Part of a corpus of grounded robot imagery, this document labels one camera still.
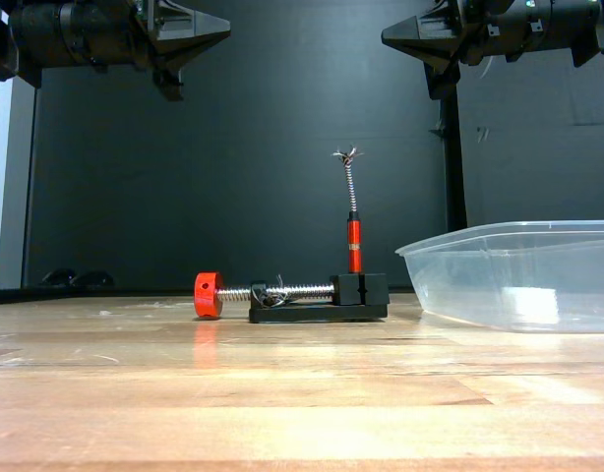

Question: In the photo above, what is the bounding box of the red RCA plug braided cable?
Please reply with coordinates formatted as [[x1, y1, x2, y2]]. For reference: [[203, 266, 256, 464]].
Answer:
[[330, 144, 366, 246]]

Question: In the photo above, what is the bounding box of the clear plastic tub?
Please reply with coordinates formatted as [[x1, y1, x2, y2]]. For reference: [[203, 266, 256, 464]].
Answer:
[[394, 219, 604, 335]]

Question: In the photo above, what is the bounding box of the black clamp with red knob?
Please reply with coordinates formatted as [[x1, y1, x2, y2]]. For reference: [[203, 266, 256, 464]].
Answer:
[[193, 271, 390, 325]]

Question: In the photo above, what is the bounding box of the black wall column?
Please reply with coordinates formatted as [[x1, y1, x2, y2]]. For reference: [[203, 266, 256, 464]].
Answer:
[[429, 97, 469, 233]]

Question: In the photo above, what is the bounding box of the aluminium glass wall frame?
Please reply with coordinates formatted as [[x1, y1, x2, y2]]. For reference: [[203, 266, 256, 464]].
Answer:
[[0, 76, 37, 291]]

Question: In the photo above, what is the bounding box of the frayed braided cable stub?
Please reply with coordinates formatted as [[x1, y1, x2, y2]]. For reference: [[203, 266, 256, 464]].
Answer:
[[252, 272, 294, 310]]

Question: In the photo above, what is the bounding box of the black aluminium frame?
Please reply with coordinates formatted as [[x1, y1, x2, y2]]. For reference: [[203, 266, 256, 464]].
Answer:
[[0, 267, 421, 307]]

